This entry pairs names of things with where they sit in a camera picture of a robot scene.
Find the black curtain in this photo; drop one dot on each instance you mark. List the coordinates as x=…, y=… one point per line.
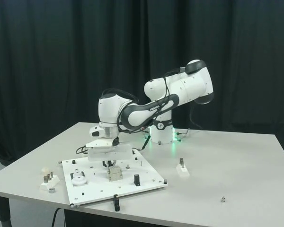
x=49, y=59

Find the metal hex nut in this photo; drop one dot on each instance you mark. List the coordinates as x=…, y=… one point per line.
x=52, y=189

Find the small metal bolt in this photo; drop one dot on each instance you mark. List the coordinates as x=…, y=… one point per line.
x=223, y=199

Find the black panel under table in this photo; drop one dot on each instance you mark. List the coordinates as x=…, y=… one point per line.
x=132, y=220

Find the white medium gear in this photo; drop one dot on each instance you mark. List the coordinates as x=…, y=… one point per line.
x=78, y=175

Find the white square peg holder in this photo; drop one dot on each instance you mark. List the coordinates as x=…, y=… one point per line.
x=183, y=171

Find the white task board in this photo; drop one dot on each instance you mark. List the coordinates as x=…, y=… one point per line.
x=97, y=189

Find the black table leg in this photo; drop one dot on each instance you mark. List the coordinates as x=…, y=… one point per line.
x=1, y=210

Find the white large gear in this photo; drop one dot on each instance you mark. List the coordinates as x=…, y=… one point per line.
x=79, y=182

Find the small white block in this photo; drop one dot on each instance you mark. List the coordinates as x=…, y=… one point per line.
x=45, y=171

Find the metal square peg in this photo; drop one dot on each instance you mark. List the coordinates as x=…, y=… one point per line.
x=183, y=164
x=180, y=162

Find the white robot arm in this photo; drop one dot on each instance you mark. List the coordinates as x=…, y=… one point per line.
x=187, y=86

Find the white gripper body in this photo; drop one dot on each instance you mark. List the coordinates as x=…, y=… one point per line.
x=110, y=153

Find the white round peg holder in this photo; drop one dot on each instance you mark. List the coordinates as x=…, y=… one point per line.
x=49, y=185

